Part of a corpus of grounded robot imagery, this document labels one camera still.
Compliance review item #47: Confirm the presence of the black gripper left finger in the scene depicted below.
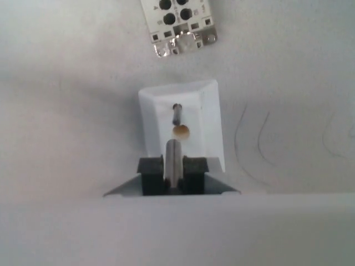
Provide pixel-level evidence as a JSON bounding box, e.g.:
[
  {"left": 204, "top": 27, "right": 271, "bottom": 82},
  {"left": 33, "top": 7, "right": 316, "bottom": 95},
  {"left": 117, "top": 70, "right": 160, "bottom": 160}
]
[{"left": 104, "top": 156, "right": 167, "bottom": 197}]

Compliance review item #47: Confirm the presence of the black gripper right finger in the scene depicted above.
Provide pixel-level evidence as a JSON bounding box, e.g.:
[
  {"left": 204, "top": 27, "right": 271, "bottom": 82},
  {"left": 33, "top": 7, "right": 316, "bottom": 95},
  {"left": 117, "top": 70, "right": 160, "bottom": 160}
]
[{"left": 181, "top": 157, "right": 240, "bottom": 197}]

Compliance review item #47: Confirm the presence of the white peg holder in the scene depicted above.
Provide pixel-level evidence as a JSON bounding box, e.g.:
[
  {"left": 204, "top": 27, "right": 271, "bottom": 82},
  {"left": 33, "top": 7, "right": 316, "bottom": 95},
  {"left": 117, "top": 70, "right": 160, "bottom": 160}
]
[{"left": 138, "top": 78, "right": 226, "bottom": 173}]

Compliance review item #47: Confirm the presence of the thin metal round peg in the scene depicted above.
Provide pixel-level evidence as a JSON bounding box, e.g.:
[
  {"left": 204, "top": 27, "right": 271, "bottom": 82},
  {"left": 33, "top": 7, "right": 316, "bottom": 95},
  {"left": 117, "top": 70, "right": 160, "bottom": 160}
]
[{"left": 171, "top": 103, "right": 183, "bottom": 126}]

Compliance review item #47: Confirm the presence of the white connector with metal clips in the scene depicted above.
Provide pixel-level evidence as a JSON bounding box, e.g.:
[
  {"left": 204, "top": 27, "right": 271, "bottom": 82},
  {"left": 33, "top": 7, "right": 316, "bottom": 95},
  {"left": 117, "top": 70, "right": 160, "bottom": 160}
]
[{"left": 140, "top": 0, "right": 219, "bottom": 59}]

